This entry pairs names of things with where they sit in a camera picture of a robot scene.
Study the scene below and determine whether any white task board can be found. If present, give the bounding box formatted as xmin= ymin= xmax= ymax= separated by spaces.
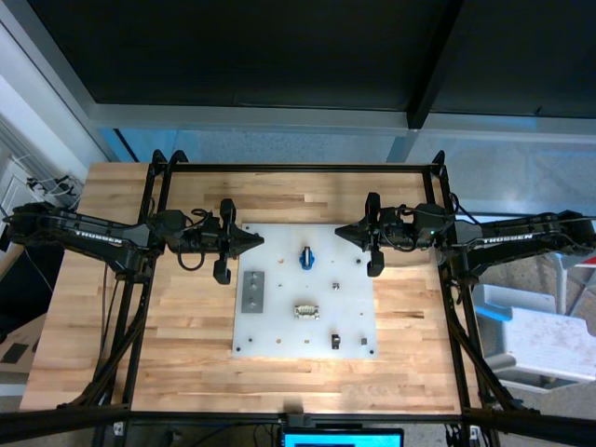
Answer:
xmin=231 ymin=222 xmax=379 ymax=359

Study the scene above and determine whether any white metal tube frame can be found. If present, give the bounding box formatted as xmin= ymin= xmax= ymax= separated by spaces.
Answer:
xmin=553 ymin=253 xmax=596 ymax=318

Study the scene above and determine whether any black metal frame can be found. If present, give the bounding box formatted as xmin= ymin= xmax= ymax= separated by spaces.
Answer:
xmin=0 ymin=148 xmax=544 ymax=447

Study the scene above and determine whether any white step stool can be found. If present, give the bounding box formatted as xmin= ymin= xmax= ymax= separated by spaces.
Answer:
xmin=472 ymin=282 xmax=596 ymax=392

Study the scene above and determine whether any beige connector housing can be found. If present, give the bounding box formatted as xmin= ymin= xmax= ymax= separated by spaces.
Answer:
xmin=292 ymin=303 xmax=322 ymax=321

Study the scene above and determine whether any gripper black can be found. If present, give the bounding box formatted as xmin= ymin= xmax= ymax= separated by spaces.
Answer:
xmin=199 ymin=198 xmax=265 ymax=286
xmin=334 ymin=192 xmax=407 ymax=278

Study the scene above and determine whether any cardboard box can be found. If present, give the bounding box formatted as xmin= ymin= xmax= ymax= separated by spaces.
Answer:
xmin=0 ymin=311 xmax=47 ymax=373

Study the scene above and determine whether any grey metal block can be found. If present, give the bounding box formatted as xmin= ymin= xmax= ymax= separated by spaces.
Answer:
xmin=240 ymin=269 xmax=266 ymax=314

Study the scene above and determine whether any blue screen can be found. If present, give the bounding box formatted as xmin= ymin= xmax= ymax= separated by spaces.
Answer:
xmin=278 ymin=427 xmax=405 ymax=447

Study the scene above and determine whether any large blue clamp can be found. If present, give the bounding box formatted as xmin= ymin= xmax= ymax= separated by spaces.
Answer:
xmin=296 ymin=246 xmax=317 ymax=272

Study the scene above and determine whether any cable bundle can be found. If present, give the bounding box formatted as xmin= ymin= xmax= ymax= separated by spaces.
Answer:
xmin=25 ymin=174 xmax=83 ymax=199

